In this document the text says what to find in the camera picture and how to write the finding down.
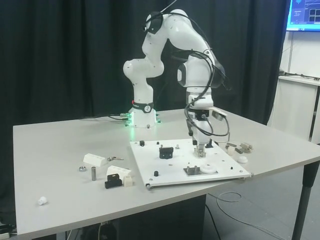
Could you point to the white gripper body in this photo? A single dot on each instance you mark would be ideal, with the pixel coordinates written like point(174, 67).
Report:
point(202, 132)

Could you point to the white large gear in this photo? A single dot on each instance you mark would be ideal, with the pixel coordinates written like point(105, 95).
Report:
point(208, 169)

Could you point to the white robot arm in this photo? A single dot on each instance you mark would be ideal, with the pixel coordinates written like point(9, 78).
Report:
point(180, 30)

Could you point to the white medium gear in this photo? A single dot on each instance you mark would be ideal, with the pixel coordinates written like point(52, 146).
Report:
point(242, 159)

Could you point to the white small gear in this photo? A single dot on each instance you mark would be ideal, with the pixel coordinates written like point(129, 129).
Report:
point(42, 200)

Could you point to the black rectangular block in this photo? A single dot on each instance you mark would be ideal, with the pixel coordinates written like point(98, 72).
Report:
point(231, 144)

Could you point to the white cube holder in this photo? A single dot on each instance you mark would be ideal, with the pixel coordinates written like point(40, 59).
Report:
point(230, 150)

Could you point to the metal square peg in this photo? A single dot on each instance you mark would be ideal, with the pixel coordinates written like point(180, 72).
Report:
point(238, 150)

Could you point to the Ethernet plug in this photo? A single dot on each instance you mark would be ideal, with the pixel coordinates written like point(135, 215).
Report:
point(246, 147)

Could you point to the white task board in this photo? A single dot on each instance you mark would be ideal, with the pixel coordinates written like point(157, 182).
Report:
point(175, 172)

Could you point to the small white peg holder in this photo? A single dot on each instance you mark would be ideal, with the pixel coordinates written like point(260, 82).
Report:
point(128, 181)

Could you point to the white holder block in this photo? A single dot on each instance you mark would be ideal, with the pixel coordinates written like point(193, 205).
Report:
point(96, 158)
point(118, 170)

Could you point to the metal bolt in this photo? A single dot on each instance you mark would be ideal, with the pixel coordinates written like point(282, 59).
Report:
point(113, 158)

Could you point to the white cabinet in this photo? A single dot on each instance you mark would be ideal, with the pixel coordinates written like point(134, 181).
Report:
point(298, 107)

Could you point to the black D-SUB plug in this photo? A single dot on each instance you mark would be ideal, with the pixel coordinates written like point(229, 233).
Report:
point(111, 181)

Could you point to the metal round peg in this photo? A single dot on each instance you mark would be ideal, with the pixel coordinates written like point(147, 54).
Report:
point(94, 173)

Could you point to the black table leg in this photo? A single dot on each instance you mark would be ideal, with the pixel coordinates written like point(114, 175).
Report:
point(305, 200)

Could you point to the metal nut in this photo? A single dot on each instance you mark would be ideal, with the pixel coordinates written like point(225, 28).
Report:
point(82, 169)

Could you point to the blue screen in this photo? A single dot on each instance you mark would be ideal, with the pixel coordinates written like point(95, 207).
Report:
point(303, 15)

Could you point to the black curtains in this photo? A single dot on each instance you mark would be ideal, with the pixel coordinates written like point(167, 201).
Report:
point(62, 50)

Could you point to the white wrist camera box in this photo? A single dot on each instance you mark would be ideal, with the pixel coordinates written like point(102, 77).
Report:
point(218, 114)

